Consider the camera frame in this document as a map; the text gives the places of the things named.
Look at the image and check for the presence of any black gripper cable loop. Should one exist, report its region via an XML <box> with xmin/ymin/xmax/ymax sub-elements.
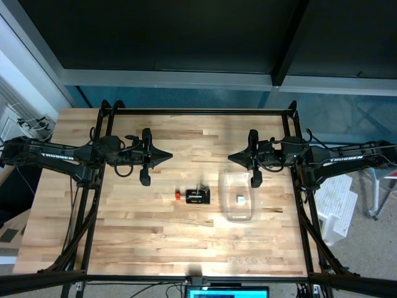
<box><xmin>262</xmin><ymin>139</ymin><xmax>285</xmax><ymax>172</ymax></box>
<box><xmin>114</xmin><ymin>160</ymin><xmax>135</xmax><ymax>178</ymax></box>

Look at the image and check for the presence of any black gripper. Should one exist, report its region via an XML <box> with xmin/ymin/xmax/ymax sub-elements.
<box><xmin>119</xmin><ymin>128</ymin><xmax>173</xmax><ymax>187</ymax></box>
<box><xmin>228</xmin><ymin>129</ymin><xmax>285</xmax><ymax>189</ymax></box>

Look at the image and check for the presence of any white foam block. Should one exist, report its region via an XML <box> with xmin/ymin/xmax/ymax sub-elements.
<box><xmin>314</xmin><ymin>173</ymin><xmax>359</xmax><ymax>248</ymax></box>

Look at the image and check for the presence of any white power strip with plugs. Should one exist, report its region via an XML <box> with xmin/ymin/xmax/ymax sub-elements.
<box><xmin>17</xmin><ymin>116</ymin><xmax>52</xmax><ymax>132</ymax></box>

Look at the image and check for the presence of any laptop screen with blue edge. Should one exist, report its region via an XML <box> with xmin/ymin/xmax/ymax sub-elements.
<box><xmin>187</xmin><ymin>286</ymin><xmax>270</xmax><ymax>298</ymax></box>

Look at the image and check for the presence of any brown cardboard box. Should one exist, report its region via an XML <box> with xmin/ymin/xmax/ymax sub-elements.
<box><xmin>0</xmin><ymin>207</ymin><xmax>32</xmax><ymax>249</ymax></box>

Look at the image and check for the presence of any clear plastic tub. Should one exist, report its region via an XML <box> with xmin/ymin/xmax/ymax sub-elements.
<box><xmin>221</xmin><ymin>171</ymin><xmax>261</xmax><ymax>224</ymax></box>

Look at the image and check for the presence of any black table-level camera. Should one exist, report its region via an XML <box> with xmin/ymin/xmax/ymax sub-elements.
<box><xmin>185</xmin><ymin>269</ymin><xmax>208</xmax><ymax>286</ymax></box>

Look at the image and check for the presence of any black aluminium frame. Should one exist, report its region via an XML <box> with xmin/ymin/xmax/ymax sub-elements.
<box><xmin>0</xmin><ymin>99</ymin><xmax>397</xmax><ymax>298</ymax></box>

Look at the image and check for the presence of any grey metal stand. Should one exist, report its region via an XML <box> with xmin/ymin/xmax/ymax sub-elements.
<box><xmin>359</xmin><ymin>169</ymin><xmax>397</xmax><ymax>222</ymax></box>

